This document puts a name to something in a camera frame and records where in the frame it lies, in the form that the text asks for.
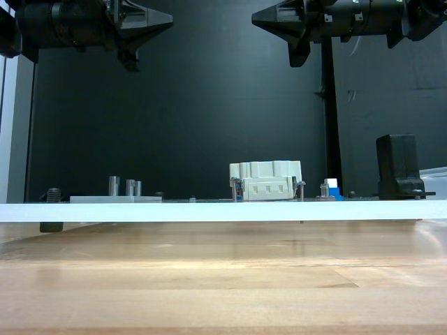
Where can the black board foot screw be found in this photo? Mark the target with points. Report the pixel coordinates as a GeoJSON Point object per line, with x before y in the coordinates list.
{"type": "Point", "coordinates": [53, 195]}

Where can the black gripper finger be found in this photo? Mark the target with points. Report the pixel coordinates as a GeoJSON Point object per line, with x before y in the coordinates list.
{"type": "Point", "coordinates": [153, 17]}
{"type": "Point", "coordinates": [290, 34]}
{"type": "Point", "coordinates": [139, 35]}
{"type": "Point", "coordinates": [279, 15]}

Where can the beige connector housing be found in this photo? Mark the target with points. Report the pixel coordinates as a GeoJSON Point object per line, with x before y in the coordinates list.
{"type": "Point", "coordinates": [265, 188]}

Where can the black bar holder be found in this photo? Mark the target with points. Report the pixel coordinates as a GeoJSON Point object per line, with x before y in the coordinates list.
{"type": "Point", "coordinates": [396, 164]}

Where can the blue connector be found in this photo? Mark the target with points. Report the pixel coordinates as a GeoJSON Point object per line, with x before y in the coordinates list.
{"type": "Point", "coordinates": [238, 192]}

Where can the clear plastic tub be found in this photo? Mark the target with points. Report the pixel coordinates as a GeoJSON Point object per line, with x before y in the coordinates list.
{"type": "Point", "coordinates": [434, 181]}

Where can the black aluminium frame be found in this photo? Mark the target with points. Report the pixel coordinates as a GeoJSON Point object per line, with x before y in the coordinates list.
{"type": "Point", "coordinates": [331, 122]}

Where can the small blue white socket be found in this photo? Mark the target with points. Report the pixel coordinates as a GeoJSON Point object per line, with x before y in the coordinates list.
{"type": "Point", "coordinates": [334, 193]}

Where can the small metal clamp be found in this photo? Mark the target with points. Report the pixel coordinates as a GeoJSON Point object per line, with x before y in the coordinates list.
{"type": "Point", "coordinates": [324, 192]}

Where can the grey metal plate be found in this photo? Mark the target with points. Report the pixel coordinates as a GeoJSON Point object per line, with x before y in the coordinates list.
{"type": "Point", "coordinates": [115, 199]}

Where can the white taskboard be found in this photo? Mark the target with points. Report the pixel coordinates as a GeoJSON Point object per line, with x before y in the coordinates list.
{"type": "Point", "coordinates": [223, 212]}

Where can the silver metal peg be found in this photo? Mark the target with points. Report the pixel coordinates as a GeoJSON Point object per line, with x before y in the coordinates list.
{"type": "Point", "coordinates": [114, 186]}
{"type": "Point", "coordinates": [132, 188]}

